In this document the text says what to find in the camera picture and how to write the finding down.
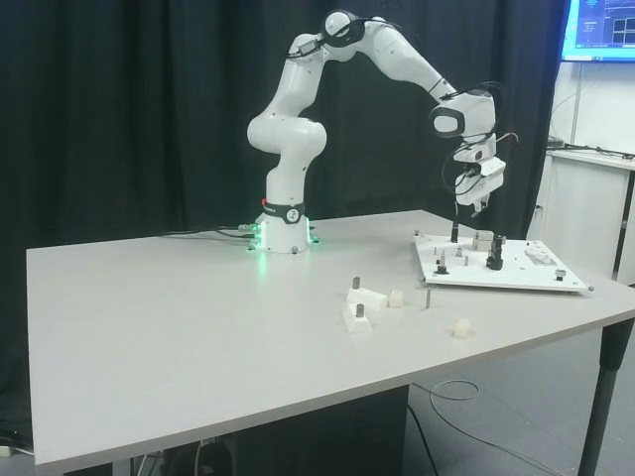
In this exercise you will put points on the white task board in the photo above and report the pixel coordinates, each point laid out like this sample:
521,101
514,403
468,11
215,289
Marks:
496,277

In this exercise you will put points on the small white square holder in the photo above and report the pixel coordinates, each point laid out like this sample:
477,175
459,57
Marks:
460,329
396,299

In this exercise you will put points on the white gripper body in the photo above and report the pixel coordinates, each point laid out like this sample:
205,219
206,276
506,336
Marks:
478,187

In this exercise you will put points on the black table leg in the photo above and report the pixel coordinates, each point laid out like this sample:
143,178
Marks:
602,396

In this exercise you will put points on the short white peg holder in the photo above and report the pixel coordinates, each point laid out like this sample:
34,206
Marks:
358,326

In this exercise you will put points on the long white peg holder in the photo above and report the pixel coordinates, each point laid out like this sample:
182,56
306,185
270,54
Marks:
369,298

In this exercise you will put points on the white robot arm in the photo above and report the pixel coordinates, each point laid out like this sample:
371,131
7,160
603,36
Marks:
292,134

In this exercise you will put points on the black curtain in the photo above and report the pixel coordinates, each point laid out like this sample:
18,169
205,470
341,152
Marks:
124,114

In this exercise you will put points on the thick metal peg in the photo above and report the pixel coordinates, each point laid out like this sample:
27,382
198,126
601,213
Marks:
359,311

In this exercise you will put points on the blue screen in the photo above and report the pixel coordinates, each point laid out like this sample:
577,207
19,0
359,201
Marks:
602,27

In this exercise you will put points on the thin black rod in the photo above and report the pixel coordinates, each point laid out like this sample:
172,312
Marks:
455,209

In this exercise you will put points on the metal round peg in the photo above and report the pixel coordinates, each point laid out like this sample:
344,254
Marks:
356,284

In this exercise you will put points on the thin metal square peg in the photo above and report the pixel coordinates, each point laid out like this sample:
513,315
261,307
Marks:
427,300

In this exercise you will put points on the white cabinet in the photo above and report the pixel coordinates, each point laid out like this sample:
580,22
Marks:
580,218

